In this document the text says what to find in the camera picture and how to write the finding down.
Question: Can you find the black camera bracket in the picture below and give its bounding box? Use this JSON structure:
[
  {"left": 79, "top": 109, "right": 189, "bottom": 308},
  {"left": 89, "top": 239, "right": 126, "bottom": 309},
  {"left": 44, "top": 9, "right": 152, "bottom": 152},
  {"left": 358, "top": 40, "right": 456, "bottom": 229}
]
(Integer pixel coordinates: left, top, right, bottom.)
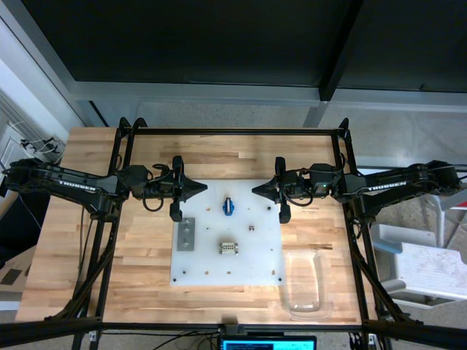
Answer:
[{"left": 218, "top": 316, "right": 244, "bottom": 335}]

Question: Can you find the blue lit screen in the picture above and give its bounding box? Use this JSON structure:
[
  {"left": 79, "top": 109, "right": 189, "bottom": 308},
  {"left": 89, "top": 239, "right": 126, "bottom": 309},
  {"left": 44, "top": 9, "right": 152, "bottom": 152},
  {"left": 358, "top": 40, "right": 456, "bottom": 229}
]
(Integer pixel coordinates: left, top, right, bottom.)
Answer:
[{"left": 217, "top": 335, "right": 317, "bottom": 350}]

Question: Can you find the brown cardboard box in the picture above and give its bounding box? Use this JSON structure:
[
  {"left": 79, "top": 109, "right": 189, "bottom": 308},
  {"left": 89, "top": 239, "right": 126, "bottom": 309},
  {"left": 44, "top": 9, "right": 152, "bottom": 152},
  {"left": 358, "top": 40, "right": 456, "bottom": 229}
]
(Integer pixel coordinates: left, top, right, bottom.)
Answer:
[{"left": 0, "top": 246, "right": 37, "bottom": 292}]

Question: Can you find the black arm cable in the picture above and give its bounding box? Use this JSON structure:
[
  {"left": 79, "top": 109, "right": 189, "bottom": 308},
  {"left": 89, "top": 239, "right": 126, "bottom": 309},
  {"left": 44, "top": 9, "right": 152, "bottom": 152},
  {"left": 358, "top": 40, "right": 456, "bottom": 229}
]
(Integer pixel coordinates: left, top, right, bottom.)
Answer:
[
  {"left": 141, "top": 192, "right": 166, "bottom": 213},
  {"left": 283, "top": 192, "right": 315, "bottom": 208}
]

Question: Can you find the blue plastic holder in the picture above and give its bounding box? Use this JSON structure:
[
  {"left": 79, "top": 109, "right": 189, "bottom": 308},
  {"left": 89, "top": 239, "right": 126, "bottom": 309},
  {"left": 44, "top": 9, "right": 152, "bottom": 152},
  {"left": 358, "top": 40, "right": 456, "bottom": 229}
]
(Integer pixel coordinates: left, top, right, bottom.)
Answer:
[{"left": 220, "top": 196, "right": 236, "bottom": 217}]

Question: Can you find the clear plastic tub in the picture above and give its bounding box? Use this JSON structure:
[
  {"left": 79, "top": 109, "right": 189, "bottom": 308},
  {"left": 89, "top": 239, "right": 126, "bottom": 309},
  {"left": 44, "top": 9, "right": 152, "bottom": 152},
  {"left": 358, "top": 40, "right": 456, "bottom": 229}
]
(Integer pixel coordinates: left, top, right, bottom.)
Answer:
[{"left": 282, "top": 249, "right": 331, "bottom": 322}]

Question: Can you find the red and white chair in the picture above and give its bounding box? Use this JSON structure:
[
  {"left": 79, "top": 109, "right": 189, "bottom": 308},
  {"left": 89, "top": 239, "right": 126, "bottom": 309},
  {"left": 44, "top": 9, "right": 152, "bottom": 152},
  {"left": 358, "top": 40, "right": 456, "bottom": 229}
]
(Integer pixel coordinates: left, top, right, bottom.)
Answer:
[{"left": 425, "top": 187, "right": 467, "bottom": 263}]

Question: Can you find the white step stool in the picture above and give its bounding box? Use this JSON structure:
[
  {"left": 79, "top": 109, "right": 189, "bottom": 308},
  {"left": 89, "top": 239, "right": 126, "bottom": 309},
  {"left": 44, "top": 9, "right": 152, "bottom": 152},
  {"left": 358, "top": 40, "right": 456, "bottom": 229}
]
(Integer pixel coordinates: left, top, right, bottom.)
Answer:
[{"left": 371, "top": 222, "right": 467, "bottom": 311}]

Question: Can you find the grey metal plate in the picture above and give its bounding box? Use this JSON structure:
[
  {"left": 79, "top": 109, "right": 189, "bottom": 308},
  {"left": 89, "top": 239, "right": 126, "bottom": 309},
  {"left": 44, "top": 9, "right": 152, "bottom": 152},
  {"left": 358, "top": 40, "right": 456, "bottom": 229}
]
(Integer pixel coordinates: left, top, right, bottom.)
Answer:
[{"left": 177, "top": 217, "right": 197, "bottom": 253}]

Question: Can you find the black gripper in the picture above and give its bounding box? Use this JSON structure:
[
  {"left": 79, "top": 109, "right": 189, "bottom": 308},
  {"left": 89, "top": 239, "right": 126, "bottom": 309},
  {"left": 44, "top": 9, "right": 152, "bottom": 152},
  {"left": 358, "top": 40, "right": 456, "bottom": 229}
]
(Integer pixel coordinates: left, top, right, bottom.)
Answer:
[
  {"left": 251, "top": 156, "right": 311, "bottom": 225},
  {"left": 151, "top": 155, "right": 209, "bottom": 222}
]

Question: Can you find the black metal frame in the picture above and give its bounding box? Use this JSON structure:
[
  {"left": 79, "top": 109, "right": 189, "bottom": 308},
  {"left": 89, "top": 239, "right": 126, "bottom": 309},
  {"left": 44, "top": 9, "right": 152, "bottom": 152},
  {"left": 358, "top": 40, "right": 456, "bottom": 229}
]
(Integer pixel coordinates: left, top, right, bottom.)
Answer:
[{"left": 0, "top": 116, "right": 467, "bottom": 350}]

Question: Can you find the white plastic board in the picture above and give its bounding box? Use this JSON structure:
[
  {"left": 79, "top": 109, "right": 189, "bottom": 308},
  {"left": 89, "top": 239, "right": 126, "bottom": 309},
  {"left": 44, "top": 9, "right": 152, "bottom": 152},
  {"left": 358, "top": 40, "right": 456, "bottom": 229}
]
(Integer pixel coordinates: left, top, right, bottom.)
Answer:
[{"left": 170, "top": 179, "right": 287, "bottom": 287}]

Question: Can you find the white cable bundle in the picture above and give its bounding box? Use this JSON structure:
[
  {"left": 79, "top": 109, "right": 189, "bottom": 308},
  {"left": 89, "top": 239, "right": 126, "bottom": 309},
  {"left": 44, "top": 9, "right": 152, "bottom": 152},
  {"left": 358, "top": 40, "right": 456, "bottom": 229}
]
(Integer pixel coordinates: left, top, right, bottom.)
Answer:
[{"left": 17, "top": 136, "right": 66, "bottom": 165}]

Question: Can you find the black wall beam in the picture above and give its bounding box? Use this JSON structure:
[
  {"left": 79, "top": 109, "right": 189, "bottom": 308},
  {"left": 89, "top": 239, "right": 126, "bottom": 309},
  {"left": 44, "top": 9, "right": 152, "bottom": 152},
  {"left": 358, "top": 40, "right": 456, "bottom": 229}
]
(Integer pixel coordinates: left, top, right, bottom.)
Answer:
[{"left": 319, "top": 0, "right": 366, "bottom": 102}]

